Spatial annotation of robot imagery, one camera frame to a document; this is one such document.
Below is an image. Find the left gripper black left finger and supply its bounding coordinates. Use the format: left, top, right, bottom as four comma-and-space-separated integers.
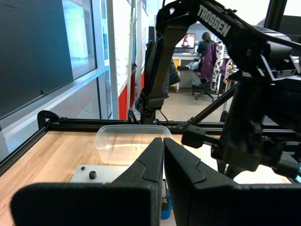
10, 137, 165, 226

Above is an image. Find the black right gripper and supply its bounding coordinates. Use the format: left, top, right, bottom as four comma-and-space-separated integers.
182, 73, 301, 179

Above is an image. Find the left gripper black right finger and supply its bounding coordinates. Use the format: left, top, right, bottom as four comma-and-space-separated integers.
164, 137, 301, 226

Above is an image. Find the white plastic board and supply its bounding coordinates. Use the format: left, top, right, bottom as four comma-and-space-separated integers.
70, 164, 293, 226

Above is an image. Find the black office chair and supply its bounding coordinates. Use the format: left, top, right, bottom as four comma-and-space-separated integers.
191, 42, 221, 102

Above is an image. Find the blue connector with black top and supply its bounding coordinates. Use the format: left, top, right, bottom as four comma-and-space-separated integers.
160, 180, 173, 220

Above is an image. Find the clear plastic tub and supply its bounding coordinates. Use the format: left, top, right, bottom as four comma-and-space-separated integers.
94, 124, 173, 165

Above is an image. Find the purple jacket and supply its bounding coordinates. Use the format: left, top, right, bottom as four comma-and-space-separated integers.
199, 42, 222, 83

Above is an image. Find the white lattice structure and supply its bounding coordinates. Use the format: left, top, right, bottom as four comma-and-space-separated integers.
210, 41, 233, 92

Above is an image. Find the white desk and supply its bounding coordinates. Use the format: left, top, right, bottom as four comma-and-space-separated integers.
173, 52, 203, 89

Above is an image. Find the person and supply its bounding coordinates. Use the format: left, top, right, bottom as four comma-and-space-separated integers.
176, 32, 216, 89

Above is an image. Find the computer monitor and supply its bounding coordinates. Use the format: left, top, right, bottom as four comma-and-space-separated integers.
175, 32, 196, 54

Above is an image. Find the black metal frame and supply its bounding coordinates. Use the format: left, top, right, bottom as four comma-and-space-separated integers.
0, 110, 301, 177

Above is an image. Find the grey window frame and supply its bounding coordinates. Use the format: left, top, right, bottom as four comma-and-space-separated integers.
0, 0, 119, 161

